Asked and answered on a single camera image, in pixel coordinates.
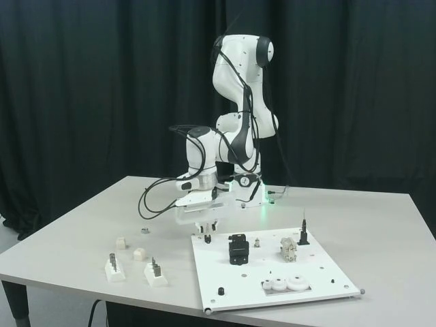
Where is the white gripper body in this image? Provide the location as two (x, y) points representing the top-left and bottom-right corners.
(173, 199), (238, 228)

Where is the flat white mounting plate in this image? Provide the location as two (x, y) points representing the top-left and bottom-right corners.
(176, 189), (228, 208)

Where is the black D-SUB plug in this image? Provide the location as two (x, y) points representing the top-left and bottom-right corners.
(227, 232), (251, 268)

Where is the white peg holder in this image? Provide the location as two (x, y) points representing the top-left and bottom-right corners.
(142, 266), (170, 289)
(103, 258), (126, 283)

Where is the beige waterproof plug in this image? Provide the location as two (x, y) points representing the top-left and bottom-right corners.
(279, 236), (298, 264)

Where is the black USB plug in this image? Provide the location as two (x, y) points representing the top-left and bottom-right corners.
(298, 210), (310, 247)

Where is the white large gear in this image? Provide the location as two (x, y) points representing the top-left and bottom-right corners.
(286, 275), (309, 293)

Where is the white task board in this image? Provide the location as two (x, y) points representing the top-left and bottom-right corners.
(190, 225), (366, 313)

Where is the black curtain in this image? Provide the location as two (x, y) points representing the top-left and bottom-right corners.
(0, 0), (436, 241)

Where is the dark grey table leg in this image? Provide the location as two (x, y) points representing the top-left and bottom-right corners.
(1, 279), (29, 327)

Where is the silver wrist ring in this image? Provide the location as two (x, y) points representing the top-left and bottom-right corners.
(196, 174), (219, 190)

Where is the black looped wrist cable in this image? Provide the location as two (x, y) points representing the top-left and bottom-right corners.
(137, 175), (182, 221)

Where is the black base cable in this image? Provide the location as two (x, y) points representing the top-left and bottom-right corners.
(264, 185), (291, 206)

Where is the black floor cable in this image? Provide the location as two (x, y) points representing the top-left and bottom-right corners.
(88, 298), (104, 327)

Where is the black hanging cable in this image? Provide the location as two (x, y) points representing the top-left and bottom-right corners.
(260, 63), (294, 192)

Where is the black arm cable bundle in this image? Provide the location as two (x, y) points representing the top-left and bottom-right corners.
(211, 33), (262, 175)

